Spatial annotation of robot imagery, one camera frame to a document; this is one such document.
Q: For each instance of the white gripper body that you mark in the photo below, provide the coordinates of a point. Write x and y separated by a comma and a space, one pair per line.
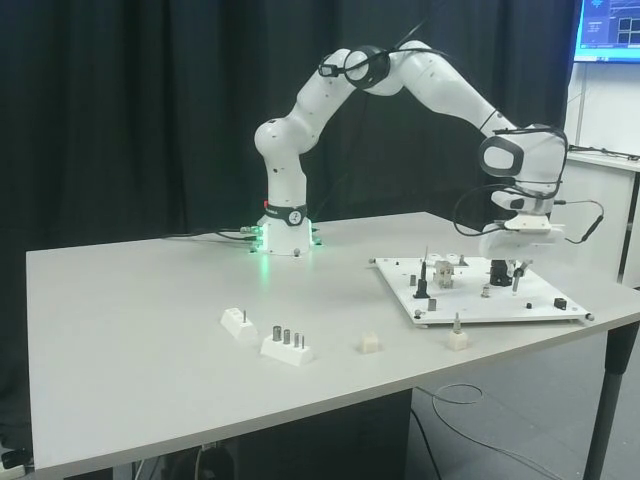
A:
515, 247

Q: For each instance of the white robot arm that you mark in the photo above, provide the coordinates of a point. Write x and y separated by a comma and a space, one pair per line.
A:
440, 80

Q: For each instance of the medium metal round peg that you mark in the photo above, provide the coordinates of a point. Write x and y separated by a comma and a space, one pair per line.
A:
288, 336

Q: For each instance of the white round peg holder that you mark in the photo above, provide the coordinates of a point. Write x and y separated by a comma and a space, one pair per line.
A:
285, 356

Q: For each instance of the thick metal round peg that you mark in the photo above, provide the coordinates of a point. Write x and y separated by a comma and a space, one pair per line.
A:
276, 335

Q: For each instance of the white square peg holder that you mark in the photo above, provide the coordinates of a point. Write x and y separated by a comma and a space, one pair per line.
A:
235, 326

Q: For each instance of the black D-SUB plug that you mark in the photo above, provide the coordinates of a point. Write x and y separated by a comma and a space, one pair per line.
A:
497, 277

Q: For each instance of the white task board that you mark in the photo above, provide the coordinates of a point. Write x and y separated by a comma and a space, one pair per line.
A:
475, 311

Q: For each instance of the white large gear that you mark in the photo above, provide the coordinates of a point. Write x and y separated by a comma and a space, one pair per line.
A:
453, 258

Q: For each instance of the small metal plug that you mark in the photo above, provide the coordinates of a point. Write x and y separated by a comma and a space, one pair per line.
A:
456, 326

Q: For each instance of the small white plug holder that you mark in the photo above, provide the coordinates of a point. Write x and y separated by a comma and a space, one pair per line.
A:
457, 344

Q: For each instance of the white cabinet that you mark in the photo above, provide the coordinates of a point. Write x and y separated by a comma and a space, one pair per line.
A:
622, 200

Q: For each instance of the black table leg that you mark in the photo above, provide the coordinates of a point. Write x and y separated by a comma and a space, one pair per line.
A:
612, 375

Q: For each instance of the small empty white holder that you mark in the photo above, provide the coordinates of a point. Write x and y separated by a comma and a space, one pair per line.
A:
370, 346

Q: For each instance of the blue screen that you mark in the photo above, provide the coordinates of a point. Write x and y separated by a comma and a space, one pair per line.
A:
610, 30

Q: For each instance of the black curtain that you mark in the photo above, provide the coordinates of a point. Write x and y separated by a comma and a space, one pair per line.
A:
125, 100

